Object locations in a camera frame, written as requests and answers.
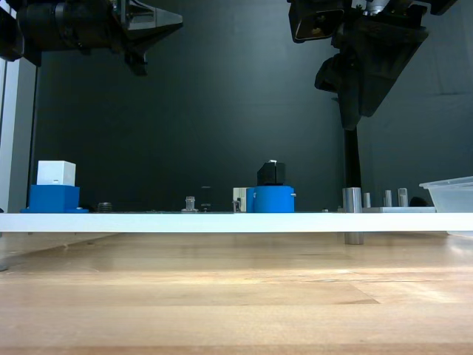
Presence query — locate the thick metal cylinder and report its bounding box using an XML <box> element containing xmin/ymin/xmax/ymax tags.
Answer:
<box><xmin>342</xmin><ymin>187</ymin><xmax>365</xmax><ymax>246</ymax></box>

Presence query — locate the black silver plug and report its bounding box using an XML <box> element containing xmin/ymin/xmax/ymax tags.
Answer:
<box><xmin>256</xmin><ymin>159</ymin><xmax>286</xmax><ymax>186</ymax></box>

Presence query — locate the blue round holder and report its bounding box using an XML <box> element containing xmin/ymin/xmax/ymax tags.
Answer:
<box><xmin>246</xmin><ymin>186</ymin><xmax>296</xmax><ymax>214</ymax></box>

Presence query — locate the grey metal plate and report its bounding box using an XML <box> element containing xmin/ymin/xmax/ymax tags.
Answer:
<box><xmin>338</xmin><ymin>206</ymin><xmax>438</xmax><ymax>214</ymax></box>

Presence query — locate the clear plastic tub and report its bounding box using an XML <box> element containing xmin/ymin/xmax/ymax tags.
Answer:
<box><xmin>419</xmin><ymin>176</ymin><xmax>473</xmax><ymax>237</ymax></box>

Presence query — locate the beige connector housing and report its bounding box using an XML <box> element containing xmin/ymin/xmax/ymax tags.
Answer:
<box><xmin>231</xmin><ymin>187</ymin><xmax>256</xmax><ymax>214</ymax></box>

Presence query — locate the blue white connector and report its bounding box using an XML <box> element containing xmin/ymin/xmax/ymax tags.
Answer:
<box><xmin>20</xmin><ymin>160</ymin><xmax>89</xmax><ymax>214</ymax></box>

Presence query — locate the small silver connector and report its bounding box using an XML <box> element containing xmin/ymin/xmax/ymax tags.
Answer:
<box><xmin>180</xmin><ymin>195</ymin><xmax>200</xmax><ymax>214</ymax></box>

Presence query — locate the white task board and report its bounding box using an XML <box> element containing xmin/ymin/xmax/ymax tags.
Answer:
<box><xmin>0</xmin><ymin>210</ymin><xmax>473</xmax><ymax>234</ymax></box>

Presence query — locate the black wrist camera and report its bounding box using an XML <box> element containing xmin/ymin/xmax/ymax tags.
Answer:
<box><xmin>287</xmin><ymin>0</ymin><xmax>347</xmax><ymax>44</ymax></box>

